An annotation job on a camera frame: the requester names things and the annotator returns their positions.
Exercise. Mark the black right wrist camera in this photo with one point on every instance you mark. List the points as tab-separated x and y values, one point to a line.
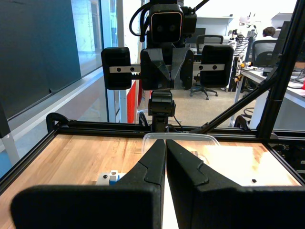
166	26

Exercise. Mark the black office chair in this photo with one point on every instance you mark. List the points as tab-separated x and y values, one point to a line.
264	52
203	91

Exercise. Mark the white board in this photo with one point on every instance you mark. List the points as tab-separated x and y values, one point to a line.
238	164

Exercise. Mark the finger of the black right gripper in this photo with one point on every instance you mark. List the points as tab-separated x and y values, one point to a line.
152	76
183	76

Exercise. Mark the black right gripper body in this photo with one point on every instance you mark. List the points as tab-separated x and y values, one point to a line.
116	78

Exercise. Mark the blue white terminal connector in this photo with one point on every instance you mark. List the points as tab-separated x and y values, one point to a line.
103	181

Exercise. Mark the white desk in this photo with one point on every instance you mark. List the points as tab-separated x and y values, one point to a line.
253	77

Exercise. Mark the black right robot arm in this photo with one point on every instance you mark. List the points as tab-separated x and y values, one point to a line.
162	105

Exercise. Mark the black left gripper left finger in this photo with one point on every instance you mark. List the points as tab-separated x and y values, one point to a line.
95	205

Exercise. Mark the person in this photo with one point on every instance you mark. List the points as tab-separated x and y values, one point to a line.
269	32

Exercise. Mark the clear plastic tub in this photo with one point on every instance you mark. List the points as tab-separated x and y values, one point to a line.
146	143

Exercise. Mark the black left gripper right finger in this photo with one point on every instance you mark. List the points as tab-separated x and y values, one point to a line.
238	207

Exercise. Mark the red panel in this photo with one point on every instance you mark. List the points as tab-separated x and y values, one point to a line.
131	105

